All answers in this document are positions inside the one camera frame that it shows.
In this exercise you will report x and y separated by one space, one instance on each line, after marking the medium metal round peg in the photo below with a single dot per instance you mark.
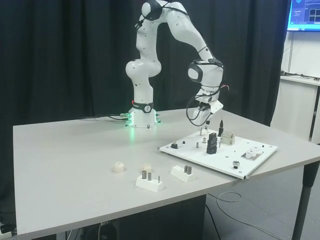
150 176

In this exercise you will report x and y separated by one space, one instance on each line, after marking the metal BNC plug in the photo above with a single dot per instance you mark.
235 163

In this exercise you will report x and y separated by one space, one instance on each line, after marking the large metal round peg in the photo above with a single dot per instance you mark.
144 175

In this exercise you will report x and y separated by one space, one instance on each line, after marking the white square peg holder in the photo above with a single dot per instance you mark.
181 175

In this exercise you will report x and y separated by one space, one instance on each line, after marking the white task board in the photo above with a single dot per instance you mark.
220 156

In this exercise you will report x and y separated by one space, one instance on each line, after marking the white large gear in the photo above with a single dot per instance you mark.
249 155

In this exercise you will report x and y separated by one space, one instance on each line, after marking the white medium gear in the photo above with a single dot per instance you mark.
259 151

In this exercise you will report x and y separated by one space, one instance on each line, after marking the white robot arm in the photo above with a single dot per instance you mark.
143 75

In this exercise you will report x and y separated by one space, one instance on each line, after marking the white round peg holder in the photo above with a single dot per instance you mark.
150 185

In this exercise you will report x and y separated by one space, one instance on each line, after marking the white cabinet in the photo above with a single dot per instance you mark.
295 107

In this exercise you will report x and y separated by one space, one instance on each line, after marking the metal square peg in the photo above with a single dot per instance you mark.
189 169
186 169

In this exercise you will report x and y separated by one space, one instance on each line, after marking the thin black rod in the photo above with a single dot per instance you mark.
221 130

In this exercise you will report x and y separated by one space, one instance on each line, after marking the black curtain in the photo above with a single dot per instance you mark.
62 62

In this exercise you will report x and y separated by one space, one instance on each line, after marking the dark table leg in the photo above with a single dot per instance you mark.
302 200

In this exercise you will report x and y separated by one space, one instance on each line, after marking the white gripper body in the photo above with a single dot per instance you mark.
203 116

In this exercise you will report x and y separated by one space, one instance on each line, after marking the blue screen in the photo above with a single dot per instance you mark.
303 15

